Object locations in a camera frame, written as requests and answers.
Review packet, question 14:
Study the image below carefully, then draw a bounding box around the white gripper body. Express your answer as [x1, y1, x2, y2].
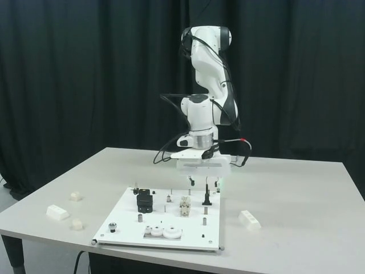
[176, 155, 231, 175]

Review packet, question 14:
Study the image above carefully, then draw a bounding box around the black USB plug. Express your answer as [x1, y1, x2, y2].
[203, 175, 211, 203]

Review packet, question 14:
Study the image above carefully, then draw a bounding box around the flat white mounting plate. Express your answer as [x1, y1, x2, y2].
[170, 148, 206, 159]

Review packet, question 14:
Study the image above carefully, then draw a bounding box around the beige waterproof plug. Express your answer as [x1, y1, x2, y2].
[179, 196, 191, 217]

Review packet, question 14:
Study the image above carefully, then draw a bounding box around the white task board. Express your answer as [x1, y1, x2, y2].
[91, 186, 226, 252]

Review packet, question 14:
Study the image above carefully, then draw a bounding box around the white long holder with holes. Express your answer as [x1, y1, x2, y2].
[238, 210, 262, 231]
[46, 204, 71, 221]

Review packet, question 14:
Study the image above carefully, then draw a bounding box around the black D-SUB plug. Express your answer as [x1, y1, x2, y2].
[136, 187, 155, 214]

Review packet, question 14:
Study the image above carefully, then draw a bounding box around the white large gear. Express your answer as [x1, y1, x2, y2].
[162, 225, 183, 239]

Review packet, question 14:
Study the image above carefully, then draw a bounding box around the black curtain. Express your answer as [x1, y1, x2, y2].
[0, 0, 365, 196]

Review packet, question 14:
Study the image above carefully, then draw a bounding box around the black table leg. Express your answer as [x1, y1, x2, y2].
[1, 234, 25, 274]

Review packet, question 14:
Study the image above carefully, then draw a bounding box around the silver flange ring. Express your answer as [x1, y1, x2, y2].
[191, 132, 214, 150]

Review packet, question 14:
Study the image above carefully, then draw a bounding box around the small white camera box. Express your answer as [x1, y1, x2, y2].
[176, 134, 192, 148]

